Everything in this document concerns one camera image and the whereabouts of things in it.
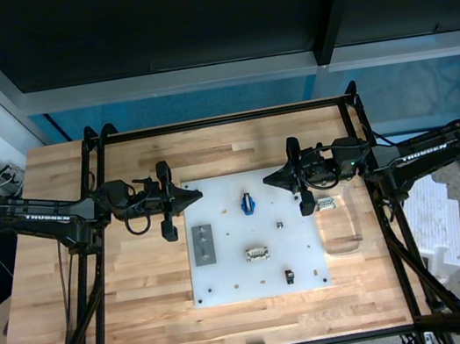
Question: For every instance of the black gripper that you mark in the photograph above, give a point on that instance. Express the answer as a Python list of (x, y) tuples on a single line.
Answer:
[(168, 205), (300, 177)]

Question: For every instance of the beige connector plug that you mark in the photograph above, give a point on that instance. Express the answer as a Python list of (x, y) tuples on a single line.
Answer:
[(326, 204)]

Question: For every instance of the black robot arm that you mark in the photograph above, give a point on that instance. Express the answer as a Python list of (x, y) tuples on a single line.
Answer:
[(423, 153), (41, 216)]

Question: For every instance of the beige connector socket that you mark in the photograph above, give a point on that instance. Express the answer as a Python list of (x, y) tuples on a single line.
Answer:
[(258, 254)]

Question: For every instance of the small black connector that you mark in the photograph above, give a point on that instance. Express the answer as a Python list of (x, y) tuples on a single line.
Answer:
[(290, 276)]

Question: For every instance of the grey metal plate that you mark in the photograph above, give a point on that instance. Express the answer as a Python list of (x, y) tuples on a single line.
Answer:
[(197, 249)]

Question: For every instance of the clear plastic tub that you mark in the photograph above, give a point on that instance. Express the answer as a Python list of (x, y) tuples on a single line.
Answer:
[(342, 228)]

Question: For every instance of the white task board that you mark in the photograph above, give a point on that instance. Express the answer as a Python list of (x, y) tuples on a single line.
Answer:
[(238, 268)]

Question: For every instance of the white foam packaging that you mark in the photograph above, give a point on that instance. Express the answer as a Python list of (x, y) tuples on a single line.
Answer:
[(435, 225)]

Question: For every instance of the silver metal post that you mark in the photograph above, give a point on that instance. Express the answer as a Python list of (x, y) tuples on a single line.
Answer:
[(201, 233)]

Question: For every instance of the blue connector mount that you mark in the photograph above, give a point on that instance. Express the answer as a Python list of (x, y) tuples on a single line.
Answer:
[(247, 209)]

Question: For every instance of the black aluminium frame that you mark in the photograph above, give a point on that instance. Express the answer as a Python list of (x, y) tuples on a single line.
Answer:
[(221, 120)]

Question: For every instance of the grey metal window frame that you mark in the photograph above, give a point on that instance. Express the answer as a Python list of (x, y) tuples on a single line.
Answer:
[(152, 83)]

